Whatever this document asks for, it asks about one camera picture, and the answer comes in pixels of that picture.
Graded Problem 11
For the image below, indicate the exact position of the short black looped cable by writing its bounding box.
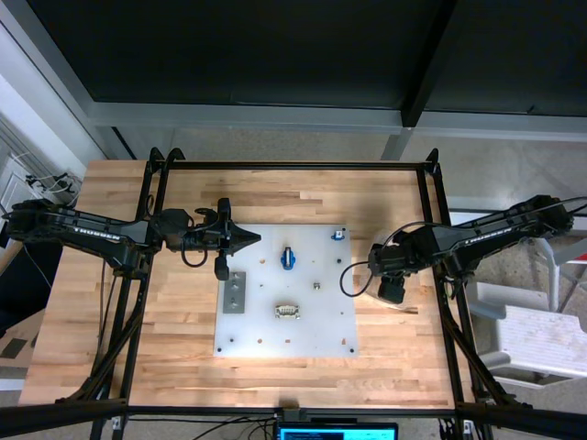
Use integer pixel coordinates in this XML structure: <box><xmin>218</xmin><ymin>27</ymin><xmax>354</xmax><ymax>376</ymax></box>
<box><xmin>180</xmin><ymin>237</ymin><xmax>208</xmax><ymax>269</ymax></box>

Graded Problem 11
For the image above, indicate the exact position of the black metal frame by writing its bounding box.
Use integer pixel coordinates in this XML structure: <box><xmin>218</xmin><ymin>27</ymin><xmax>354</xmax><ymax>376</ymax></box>
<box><xmin>0</xmin><ymin>146</ymin><xmax>587</xmax><ymax>440</ymax></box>

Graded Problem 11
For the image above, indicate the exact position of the screen with blue edge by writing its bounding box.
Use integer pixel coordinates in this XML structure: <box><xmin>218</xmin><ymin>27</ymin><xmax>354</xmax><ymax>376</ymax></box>
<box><xmin>273</xmin><ymin>422</ymin><xmax>399</xmax><ymax>440</ymax></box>

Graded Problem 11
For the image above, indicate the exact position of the black vertical pillar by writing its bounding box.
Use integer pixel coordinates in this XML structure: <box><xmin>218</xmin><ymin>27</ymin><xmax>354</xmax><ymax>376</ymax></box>
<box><xmin>401</xmin><ymin>0</ymin><xmax>460</xmax><ymax>129</ymax></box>

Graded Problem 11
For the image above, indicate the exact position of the white step stool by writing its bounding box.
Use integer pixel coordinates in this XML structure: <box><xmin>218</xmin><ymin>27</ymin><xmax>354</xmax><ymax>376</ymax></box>
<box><xmin>474</xmin><ymin>280</ymin><xmax>587</xmax><ymax>391</ymax></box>

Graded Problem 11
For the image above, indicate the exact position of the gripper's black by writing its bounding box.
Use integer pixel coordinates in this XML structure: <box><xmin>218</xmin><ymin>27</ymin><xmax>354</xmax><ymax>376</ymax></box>
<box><xmin>183</xmin><ymin>197</ymin><xmax>262</xmax><ymax>281</ymax></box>
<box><xmin>369</xmin><ymin>241</ymin><xmax>416</xmax><ymax>305</ymax></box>

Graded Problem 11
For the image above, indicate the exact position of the white board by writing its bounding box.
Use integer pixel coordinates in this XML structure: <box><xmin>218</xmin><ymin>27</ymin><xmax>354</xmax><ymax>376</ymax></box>
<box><xmin>213</xmin><ymin>223</ymin><xmax>360</xmax><ymax>359</ymax></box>

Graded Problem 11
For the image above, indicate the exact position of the long black camera cable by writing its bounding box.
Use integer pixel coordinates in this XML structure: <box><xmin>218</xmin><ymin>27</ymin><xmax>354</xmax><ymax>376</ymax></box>
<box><xmin>338</xmin><ymin>221</ymin><xmax>444</xmax><ymax>300</ymax></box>

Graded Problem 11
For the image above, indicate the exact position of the grey metal plate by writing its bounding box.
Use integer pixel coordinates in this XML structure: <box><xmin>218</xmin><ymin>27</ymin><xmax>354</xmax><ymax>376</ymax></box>
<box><xmin>221</xmin><ymin>270</ymin><xmax>248</xmax><ymax>316</ymax></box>

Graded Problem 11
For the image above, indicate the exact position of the blue holder with silver bar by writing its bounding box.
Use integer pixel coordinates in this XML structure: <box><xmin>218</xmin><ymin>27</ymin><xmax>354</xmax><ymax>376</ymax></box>
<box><xmin>278</xmin><ymin>246</ymin><xmax>299</xmax><ymax>273</ymax></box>

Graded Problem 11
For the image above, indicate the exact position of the brown cardboard box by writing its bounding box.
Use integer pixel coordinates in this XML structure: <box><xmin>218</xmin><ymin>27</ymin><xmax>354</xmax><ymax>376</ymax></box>
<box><xmin>0</xmin><ymin>307</ymin><xmax>47</xmax><ymax>368</ymax></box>

